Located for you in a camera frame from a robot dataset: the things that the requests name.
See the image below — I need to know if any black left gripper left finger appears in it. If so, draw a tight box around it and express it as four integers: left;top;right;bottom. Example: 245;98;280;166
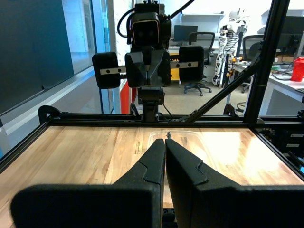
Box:
10;138;166;228

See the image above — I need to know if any black aluminium frame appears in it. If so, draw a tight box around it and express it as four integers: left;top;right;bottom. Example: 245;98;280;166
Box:
0;0;304;183

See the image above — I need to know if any white desk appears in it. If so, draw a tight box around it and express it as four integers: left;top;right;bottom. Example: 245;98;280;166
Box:
258;71;304;117

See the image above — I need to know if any white wall shelf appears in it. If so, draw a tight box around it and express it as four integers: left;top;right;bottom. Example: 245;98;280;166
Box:
181;13;226;27

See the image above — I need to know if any white lattice structure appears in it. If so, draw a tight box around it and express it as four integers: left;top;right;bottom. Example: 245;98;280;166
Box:
213;23;239;86

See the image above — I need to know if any yellow drawer cabinet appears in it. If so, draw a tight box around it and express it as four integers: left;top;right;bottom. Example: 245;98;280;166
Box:
170;58;181;82

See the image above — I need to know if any clear plastic container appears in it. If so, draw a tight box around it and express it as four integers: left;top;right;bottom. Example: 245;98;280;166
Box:
147;129;207;167

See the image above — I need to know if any black office chair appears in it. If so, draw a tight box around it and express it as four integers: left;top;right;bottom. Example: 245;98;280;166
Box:
184;31;216;97
241;35;264;94

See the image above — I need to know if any black corner bracket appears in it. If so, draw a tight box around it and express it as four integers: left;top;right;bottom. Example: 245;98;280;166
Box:
38;105;62;125
224;103;239;117

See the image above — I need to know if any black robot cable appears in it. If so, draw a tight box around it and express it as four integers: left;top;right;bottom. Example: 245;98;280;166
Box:
170;0;195;19
118;9;133;46

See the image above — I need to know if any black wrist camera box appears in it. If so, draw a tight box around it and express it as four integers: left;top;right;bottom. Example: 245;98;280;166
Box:
131;11;160;46

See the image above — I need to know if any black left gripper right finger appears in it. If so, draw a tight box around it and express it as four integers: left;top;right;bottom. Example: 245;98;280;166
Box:
165;138;304;228

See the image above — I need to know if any red plastic container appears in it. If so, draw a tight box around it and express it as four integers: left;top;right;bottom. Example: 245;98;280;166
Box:
291;57;304;82

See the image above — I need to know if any black computer monitor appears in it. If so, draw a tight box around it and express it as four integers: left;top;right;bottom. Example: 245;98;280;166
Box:
277;16;304;57
173;25;199;43

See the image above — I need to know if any glass window with frame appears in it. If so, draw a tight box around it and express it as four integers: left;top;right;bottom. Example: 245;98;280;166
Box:
60;0;122;114

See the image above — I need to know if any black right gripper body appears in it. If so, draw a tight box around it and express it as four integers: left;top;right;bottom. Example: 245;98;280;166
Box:
92;44;205;89

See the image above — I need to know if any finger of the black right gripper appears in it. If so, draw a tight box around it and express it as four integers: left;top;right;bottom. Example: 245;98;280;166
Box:
125;50;149;88
148;49;171;87

